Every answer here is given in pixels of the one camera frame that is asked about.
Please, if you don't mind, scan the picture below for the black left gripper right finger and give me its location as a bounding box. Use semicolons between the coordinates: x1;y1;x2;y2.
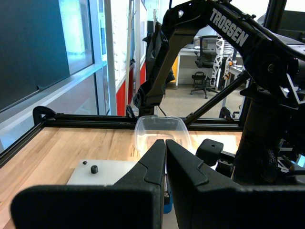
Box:
166;139;305;229

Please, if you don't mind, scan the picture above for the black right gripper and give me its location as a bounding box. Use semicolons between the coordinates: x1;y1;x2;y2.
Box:
196;138;236;178

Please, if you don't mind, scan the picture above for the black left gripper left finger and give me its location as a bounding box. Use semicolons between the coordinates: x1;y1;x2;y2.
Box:
10;139;167;229

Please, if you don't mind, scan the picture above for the white board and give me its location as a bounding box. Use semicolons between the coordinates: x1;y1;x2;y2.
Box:
66;159;141;186

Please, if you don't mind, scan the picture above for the blue and black connector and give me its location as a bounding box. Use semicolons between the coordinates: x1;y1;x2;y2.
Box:
163;174;173;214

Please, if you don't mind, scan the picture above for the clear plastic tub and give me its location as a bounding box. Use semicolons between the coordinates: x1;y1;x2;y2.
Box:
133;115;191;156

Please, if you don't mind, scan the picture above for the black office chair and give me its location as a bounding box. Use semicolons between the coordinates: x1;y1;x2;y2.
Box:
190;35;221;99

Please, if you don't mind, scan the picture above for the white lattice stand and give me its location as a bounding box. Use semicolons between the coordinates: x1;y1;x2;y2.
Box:
210;35;234;87

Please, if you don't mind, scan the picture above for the black metal frame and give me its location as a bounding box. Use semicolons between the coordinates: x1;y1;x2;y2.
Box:
0;0;286;169

